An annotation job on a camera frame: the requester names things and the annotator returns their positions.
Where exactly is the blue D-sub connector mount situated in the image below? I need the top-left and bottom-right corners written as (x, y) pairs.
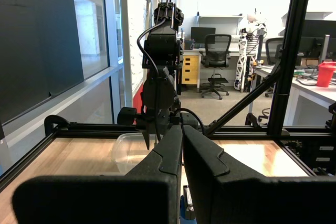
top-left (183, 185), bottom-right (197, 224)

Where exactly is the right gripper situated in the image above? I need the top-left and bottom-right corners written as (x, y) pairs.
top-left (117, 76), bottom-right (208, 151)

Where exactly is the white wall shelf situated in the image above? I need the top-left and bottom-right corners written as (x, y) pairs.
top-left (196, 14), bottom-right (245, 20)

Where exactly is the black computer monitor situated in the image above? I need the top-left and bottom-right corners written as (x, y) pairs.
top-left (191, 27), bottom-right (216, 45)
top-left (299, 19), bottom-right (336, 61)

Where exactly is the clear plastic tub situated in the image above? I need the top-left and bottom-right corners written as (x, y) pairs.
top-left (110, 132), bottom-right (165, 175)

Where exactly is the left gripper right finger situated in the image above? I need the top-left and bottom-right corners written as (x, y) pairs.
top-left (183, 125), bottom-right (336, 224)

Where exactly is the white humanoid robot figure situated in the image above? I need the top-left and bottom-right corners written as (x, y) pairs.
top-left (234, 8), bottom-right (268, 90)

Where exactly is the red bin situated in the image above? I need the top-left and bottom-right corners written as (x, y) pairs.
top-left (316, 61), bottom-right (336, 88)

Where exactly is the yellow drawer cabinet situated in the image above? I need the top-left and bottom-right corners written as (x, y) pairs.
top-left (182, 55), bottom-right (200, 86)

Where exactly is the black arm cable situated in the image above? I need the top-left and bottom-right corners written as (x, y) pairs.
top-left (136, 0), bottom-right (206, 142)

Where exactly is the white office desk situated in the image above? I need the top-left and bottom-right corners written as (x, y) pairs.
top-left (182, 48), bottom-right (266, 93)
top-left (253, 65), bottom-right (336, 127)

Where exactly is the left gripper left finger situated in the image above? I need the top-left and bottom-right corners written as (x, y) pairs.
top-left (12, 124), bottom-right (184, 224)

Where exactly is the black aluminium frame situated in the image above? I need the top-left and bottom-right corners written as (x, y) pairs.
top-left (0, 0), bottom-right (336, 192)

